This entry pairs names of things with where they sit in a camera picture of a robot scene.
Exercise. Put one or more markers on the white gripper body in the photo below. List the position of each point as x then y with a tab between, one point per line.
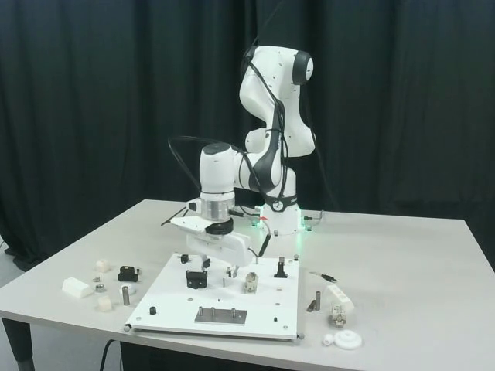
228	247

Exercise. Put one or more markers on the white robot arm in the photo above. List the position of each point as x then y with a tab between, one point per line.
216	170

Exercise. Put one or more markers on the dark metal square peg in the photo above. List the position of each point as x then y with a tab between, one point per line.
311	306

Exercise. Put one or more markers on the thick metal round peg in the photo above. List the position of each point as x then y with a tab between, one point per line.
125	295

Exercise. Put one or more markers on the black wrist band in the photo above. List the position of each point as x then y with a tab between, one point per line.
218	228

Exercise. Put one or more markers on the white task board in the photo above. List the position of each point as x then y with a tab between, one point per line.
216	305

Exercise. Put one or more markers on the flat white mounting plate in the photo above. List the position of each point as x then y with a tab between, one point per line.
189	224

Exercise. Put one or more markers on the white medium gear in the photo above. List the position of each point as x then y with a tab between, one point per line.
133	291

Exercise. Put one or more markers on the black D-SUB plug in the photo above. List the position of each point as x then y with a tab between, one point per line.
127	273

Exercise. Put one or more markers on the small white cube holder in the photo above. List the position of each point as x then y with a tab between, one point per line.
104	303
102	267

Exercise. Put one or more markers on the white holder with round holes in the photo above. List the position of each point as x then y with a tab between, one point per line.
340	297

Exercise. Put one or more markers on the round metal BNC plug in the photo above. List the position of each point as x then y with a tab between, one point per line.
100	288

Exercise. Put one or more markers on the small metal bolt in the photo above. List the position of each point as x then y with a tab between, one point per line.
96	278

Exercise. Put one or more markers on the white small gear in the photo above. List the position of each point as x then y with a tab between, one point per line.
328	339

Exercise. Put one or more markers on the long white block holder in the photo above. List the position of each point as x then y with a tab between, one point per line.
77	288

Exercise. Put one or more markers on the white large gear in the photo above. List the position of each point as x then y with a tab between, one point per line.
348	341

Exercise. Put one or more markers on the black curtains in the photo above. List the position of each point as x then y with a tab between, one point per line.
96	96

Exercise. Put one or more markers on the black table leg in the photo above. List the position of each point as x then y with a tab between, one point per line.
17	344

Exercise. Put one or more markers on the small white camera box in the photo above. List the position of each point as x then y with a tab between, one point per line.
193	205

